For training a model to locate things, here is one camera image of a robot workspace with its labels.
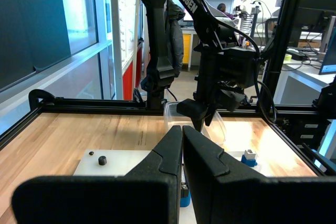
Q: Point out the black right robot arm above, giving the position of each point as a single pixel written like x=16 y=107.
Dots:
x=157 y=24

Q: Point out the black threaded stud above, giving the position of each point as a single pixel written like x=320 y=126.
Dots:
x=102 y=161

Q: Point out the small blue socket mount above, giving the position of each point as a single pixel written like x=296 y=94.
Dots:
x=249 y=159

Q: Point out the person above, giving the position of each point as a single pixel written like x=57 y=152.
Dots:
x=222 y=7
x=246 y=23

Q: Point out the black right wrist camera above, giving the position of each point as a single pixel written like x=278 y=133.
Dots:
x=232 y=99

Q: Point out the black desk monitor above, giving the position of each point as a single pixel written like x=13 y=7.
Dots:
x=315 y=11

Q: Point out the distant desk monitor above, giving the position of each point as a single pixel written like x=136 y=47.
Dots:
x=188 y=15

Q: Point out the yellow cabinet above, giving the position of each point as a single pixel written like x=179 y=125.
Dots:
x=187 y=48

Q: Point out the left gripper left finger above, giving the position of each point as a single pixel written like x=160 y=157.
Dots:
x=105 y=200

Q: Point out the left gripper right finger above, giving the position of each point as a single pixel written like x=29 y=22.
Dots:
x=262 y=200

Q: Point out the hanging black jacket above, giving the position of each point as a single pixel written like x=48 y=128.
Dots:
x=176 y=37

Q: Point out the black aluminium frame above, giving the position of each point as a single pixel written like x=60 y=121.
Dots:
x=78 y=102

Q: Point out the white mounting board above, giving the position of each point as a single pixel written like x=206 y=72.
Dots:
x=118 y=162

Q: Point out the yellow tape roll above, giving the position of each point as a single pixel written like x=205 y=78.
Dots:
x=288 y=57

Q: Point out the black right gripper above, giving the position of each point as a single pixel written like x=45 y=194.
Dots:
x=231 y=69

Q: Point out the blue lit desk screen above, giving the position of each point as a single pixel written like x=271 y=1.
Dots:
x=329 y=58

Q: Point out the clear plastic tub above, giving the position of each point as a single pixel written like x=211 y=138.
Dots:
x=169 y=113

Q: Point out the blue and black D-sub connector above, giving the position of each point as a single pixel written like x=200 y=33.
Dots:
x=184 y=197

